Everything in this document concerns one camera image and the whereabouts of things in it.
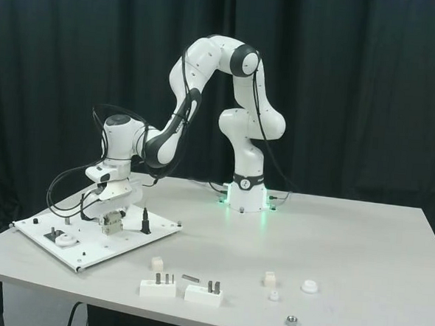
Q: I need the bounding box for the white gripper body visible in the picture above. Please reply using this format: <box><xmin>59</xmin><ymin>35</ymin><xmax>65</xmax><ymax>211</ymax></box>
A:
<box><xmin>81</xmin><ymin>176</ymin><xmax>144</xmax><ymax>224</ymax></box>

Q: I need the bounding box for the white task board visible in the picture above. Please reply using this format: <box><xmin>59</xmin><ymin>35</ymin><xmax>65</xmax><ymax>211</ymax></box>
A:
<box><xmin>6</xmin><ymin>193</ymin><xmax>184</xmax><ymax>280</ymax></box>

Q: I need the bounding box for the white large gear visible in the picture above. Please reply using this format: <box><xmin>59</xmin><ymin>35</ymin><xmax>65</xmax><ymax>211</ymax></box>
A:
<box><xmin>55</xmin><ymin>234</ymin><xmax>77</xmax><ymax>249</ymax></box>

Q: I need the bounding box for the black Ethernet plug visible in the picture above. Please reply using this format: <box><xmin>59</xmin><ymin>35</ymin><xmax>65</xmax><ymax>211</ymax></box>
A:
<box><xmin>139</xmin><ymin>198</ymin><xmax>154</xmax><ymax>236</ymax></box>

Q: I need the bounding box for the small white plug holder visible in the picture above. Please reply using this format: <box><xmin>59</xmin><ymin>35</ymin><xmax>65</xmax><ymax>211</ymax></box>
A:
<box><xmin>262</xmin><ymin>270</ymin><xmax>279</xmax><ymax>288</ymax></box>
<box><xmin>150</xmin><ymin>255</ymin><xmax>166</xmax><ymax>273</ymax></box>

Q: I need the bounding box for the white round peg holder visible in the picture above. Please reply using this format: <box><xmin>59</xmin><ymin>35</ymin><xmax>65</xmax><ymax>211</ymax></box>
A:
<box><xmin>139</xmin><ymin>278</ymin><xmax>178</xmax><ymax>300</ymax></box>

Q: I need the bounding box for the white square peg holder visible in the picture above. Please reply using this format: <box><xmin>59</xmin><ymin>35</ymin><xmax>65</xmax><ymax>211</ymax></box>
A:
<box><xmin>183</xmin><ymin>285</ymin><xmax>226</xmax><ymax>308</ymax></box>

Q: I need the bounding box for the black curtain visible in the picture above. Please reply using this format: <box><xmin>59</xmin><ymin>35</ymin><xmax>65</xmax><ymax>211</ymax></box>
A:
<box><xmin>0</xmin><ymin>0</ymin><xmax>435</xmax><ymax>259</ymax></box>

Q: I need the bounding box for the black camera cable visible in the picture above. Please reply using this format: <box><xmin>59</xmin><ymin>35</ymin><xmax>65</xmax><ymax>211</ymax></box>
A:
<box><xmin>46</xmin><ymin>162</ymin><xmax>106</xmax><ymax>222</ymax></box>

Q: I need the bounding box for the black power cable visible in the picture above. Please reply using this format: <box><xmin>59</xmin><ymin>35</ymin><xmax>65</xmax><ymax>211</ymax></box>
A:
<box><xmin>67</xmin><ymin>300</ymin><xmax>85</xmax><ymax>326</ymax></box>

